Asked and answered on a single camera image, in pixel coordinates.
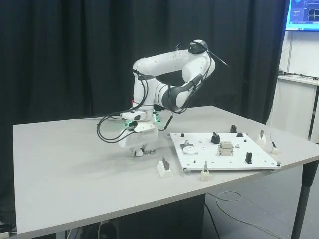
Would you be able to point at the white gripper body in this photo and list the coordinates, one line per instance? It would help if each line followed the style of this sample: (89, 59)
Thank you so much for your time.
(139, 139)

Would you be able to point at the medium metal square peg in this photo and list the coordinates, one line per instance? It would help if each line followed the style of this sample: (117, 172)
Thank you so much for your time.
(165, 162)

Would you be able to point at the white task board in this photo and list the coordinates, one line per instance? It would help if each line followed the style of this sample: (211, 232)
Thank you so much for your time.
(211, 159)

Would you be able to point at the blue screen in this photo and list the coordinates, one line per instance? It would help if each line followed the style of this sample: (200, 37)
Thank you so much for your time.
(302, 15)

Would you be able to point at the small white single-peg holder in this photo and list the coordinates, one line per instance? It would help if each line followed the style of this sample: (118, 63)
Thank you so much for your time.
(205, 175)

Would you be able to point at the black blocky plug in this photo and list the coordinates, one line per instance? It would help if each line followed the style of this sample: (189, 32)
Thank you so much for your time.
(233, 129)

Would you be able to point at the white medium gear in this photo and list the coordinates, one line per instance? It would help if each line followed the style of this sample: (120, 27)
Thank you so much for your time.
(138, 153)

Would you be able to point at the beige waterproof plug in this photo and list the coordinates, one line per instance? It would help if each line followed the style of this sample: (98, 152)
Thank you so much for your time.
(225, 149)

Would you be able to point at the large metal square peg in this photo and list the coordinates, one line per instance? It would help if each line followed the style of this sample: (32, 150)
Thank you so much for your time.
(168, 166)

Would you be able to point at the white square peg holder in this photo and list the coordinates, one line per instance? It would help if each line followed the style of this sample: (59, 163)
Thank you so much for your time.
(164, 173)

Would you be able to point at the black curtain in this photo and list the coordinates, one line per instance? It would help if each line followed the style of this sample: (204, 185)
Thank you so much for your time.
(74, 49)

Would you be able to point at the white round peg holder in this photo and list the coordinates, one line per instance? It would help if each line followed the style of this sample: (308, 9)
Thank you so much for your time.
(261, 140)

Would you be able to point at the thin metal round peg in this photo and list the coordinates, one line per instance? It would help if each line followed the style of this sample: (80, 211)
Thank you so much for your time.
(205, 166)

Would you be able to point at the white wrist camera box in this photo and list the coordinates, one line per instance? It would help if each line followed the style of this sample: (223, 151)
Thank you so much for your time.
(132, 116)

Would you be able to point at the black table leg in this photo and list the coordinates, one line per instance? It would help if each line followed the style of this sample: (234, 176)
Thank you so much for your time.
(302, 199)

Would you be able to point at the white large gear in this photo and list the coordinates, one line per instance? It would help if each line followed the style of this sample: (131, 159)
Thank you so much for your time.
(189, 151)

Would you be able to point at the white cabinet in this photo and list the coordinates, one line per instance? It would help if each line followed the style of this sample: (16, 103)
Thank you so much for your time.
(291, 107)

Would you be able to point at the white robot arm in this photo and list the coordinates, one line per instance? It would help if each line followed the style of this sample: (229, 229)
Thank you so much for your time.
(159, 61)

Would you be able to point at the small white plug holder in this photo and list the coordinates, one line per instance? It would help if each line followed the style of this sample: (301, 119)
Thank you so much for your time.
(274, 151)

